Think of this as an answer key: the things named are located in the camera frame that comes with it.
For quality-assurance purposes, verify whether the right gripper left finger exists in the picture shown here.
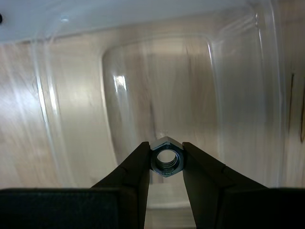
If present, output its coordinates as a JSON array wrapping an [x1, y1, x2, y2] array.
[[0, 141, 151, 229]]

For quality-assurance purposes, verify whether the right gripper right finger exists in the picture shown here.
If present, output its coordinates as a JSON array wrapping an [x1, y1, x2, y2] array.
[[183, 142, 305, 229]]

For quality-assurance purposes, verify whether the silver M12 hex nut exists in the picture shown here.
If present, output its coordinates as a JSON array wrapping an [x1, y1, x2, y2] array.
[[150, 136, 184, 178]]

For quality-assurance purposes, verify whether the clear plastic tub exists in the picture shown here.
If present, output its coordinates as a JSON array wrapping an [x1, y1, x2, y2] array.
[[28, 0, 286, 229]]

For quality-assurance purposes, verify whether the white board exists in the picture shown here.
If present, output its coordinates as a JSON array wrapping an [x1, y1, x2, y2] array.
[[0, 0, 251, 45]]

